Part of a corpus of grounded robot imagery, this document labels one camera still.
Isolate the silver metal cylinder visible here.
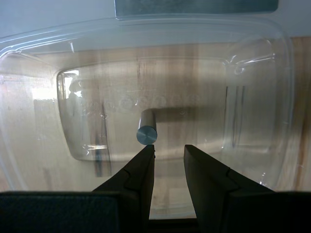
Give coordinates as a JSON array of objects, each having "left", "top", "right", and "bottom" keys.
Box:
[{"left": 136, "top": 109, "right": 158, "bottom": 146}]

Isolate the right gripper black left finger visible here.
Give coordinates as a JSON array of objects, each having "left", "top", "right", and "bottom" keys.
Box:
[{"left": 0, "top": 145, "right": 156, "bottom": 233}]

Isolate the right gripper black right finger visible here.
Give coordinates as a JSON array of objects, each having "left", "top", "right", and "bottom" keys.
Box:
[{"left": 184, "top": 144, "right": 311, "bottom": 233}]

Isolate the grey metal block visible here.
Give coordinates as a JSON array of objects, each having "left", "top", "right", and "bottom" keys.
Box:
[{"left": 114, "top": 0, "right": 279, "bottom": 14}]

